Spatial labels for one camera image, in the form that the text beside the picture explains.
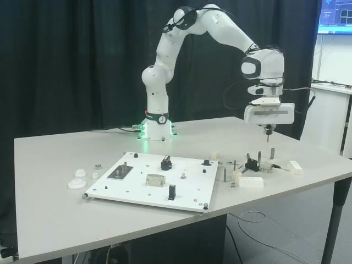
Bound white large gear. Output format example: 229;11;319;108
68;178;87;191

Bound thin black rod on wire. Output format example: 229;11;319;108
301;86;317;114

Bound grey cable on floor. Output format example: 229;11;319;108
227;210;352;260

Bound black cables at arm foot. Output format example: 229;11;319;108
89;124;144;134

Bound white task board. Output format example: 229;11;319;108
82;151;220;217

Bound black curtains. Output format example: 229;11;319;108
0;0;323;250

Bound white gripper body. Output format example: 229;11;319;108
243;102;296;127

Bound blue screen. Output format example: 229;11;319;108
317;0;352;35

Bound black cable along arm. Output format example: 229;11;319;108
161;4;200;34

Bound black cable loop at wrist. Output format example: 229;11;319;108
223;81;251;111

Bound plug with short cable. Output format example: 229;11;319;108
272;163;292;173

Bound black table leg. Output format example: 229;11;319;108
321;178;345;264

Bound white holder with holes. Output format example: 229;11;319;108
287;159;304;175

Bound long white peg holder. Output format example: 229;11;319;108
238;176;265;189

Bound black D-SUB plug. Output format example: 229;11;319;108
245;156;260;172

